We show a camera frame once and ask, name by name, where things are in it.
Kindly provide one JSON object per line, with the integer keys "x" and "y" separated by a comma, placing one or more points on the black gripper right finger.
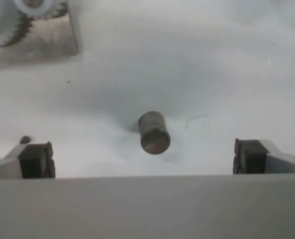
{"x": 251, "y": 156}

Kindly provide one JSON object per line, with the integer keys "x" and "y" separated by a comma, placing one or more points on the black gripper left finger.
{"x": 35, "y": 161}

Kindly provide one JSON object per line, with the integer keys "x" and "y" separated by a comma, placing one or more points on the metal round peg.
{"x": 154, "y": 133}

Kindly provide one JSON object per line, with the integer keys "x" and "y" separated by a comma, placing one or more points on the white task board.
{"x": 162, "y": 62}

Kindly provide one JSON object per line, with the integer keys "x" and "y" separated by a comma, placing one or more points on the white medium gear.
{"x": 1, "y": 25}

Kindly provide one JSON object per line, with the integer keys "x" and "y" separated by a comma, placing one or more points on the white small gear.
{"x": 35, "y": 6}

